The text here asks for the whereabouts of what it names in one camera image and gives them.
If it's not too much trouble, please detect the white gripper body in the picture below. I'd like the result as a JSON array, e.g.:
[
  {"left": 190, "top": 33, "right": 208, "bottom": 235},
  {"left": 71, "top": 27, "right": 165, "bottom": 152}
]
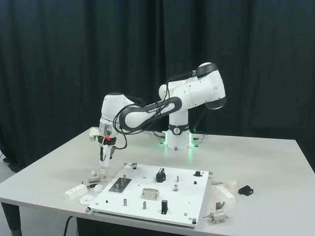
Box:
[{"left": 99, "top": 145, "right": 116, "bottom": 169}]

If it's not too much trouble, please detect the white peg holder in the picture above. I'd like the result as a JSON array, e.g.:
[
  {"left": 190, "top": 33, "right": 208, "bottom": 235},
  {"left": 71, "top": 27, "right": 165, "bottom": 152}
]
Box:
[
  {"left": 213, "top": 186, "right": 236, "bottom": 205},
  {"left": 64, "top": 184, "right": 89, "bottom": 200}
]

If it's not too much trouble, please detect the white large gear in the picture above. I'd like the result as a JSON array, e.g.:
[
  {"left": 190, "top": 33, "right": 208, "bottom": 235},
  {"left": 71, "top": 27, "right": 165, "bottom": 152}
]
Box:
[{"left": 79, "top": 195, "right": 94, "bottom": 206}]

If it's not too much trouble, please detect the black under-table cabinet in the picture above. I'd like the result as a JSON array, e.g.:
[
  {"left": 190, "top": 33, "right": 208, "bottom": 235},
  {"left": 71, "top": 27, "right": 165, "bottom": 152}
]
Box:
[{"left": 76, "top": 216, "right": 195, "bottom": 236}]

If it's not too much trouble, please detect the white task board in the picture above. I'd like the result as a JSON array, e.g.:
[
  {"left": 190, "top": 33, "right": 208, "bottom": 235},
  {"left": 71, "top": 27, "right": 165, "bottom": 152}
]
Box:
[{"left": 85, "top": 162, "right": 213, "bottom": 226}]

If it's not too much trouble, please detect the dark table leg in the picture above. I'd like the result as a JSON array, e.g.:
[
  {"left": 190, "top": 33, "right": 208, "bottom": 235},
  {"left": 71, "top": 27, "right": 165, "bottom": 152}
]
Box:
[{"left": 1, "top": 202, "right": 21, "bottom": 236}]

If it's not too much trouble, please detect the beige multi-pin plug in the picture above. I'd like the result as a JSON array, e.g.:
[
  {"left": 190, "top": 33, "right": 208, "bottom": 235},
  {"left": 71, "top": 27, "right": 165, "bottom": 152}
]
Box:
[{"left": 203, "top": 209, "right": 228, "bottom": 219}]

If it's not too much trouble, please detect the black curtain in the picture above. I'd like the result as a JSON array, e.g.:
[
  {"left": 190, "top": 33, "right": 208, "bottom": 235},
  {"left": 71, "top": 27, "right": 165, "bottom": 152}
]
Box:
[{"left": 0, "top": 0, "right": 315, "bottom": 173}]

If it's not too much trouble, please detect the black block plug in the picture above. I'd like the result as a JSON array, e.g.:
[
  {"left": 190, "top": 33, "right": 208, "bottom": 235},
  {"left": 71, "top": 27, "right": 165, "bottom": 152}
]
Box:
[{"left": 238, "top": 185, "right": 254, "bottom": 195}]

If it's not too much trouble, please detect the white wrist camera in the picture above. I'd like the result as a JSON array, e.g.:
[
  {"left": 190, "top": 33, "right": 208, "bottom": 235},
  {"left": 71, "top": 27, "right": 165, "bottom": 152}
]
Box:
[{"left": 89, "top": 129, "right": 102, "bottom": 143}]

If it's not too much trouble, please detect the silver wrist ring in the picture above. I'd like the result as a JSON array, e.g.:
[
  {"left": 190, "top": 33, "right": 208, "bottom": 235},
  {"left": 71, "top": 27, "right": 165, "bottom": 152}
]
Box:
[{"left": 99, "top": 118, "right": 121, "bottom": 136}]

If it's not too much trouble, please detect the black base cable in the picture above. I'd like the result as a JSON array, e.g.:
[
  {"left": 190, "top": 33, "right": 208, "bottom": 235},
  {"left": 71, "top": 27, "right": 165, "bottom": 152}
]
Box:
[
  {"left": 145, "top": 129, "right": 170, "bottom": 139},
  {"left": 193, "top": 134, "right": 206, "bottom": 148}
]

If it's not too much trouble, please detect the black floor cable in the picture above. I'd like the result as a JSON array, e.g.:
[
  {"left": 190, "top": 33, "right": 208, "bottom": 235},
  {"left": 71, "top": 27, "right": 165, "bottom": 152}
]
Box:
[{"left": 64, "top": 215, "right": 77, "bottom": 236}]

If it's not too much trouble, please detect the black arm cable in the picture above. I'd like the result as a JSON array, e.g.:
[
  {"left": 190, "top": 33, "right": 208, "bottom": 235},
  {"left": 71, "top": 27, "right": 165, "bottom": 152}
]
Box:
[{"left": 112, "top": 70, "right": 197, "bottom": 150}]

